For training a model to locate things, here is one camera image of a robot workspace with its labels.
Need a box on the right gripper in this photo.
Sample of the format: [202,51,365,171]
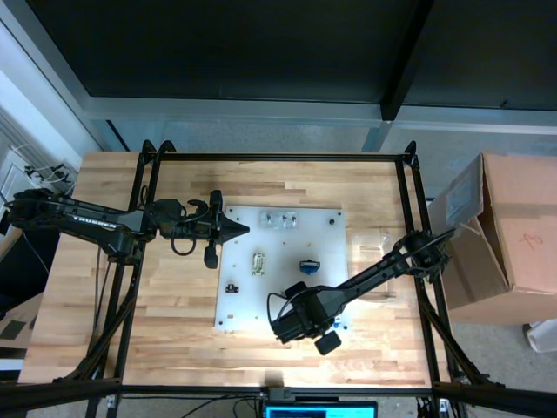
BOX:
[285,281,342,356]

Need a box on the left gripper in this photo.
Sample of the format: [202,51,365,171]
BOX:
[203,190,252,271]

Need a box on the white task board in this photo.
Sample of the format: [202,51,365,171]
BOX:
[213,206,350,334]

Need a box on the clear plastic container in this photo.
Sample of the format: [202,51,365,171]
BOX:
[349,232,398,302]

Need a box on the blue screen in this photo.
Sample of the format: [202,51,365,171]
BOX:
[260,400,379,418]

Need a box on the cardboard box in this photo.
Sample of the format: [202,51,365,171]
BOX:
[427,152,557,327]

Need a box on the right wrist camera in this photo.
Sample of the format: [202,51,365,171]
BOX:
[272,309,315,347]

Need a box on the black frame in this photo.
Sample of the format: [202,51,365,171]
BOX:
[0,138,557,418]

